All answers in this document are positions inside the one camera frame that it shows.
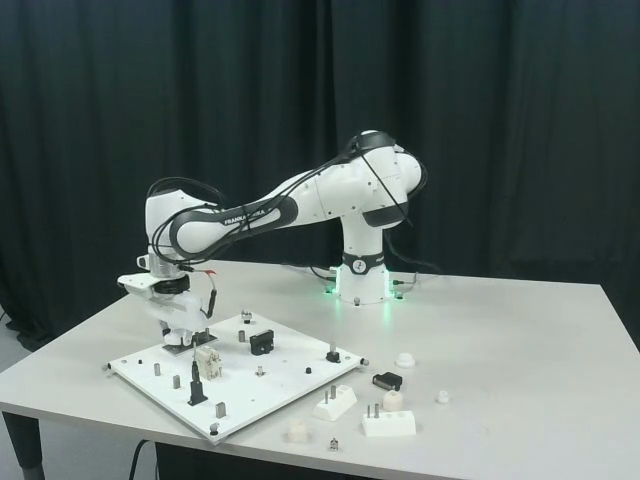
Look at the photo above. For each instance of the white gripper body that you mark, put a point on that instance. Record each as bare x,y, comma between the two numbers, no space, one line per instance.
180,310

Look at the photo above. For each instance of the white large gear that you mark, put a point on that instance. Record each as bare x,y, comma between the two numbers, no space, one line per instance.
176,339

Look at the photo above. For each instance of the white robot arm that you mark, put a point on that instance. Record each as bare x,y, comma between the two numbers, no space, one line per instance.
350,200

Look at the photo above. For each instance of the white medium gear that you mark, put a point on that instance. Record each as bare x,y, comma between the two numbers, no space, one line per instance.
404,361

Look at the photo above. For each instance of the white small gear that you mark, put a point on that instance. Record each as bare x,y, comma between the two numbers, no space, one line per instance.
442,397

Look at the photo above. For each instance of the black USB plug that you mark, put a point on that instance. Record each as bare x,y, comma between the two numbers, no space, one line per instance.
196,390

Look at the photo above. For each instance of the white task board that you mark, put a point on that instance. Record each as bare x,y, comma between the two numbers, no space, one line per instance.
280,380

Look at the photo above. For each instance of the black under-table panel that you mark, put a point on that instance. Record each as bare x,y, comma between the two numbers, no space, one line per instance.
240,465

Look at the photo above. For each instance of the cream plastic block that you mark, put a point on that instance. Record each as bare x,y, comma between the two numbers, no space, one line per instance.
298,431
393,400

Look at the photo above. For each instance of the white one-peg holder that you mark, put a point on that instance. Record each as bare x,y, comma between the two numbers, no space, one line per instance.
341,401

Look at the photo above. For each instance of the small metal plug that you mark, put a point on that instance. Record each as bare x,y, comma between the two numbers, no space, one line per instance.
332,444

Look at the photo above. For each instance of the dark table leg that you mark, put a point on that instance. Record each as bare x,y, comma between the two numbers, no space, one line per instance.
22,450

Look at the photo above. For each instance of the black D-SUB plug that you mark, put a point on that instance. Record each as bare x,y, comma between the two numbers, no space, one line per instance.
386,382

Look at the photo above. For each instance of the black curtain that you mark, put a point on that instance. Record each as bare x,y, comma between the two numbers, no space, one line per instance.
200,100

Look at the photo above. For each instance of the white two-peg holder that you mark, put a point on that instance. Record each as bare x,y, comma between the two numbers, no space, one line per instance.
395,423

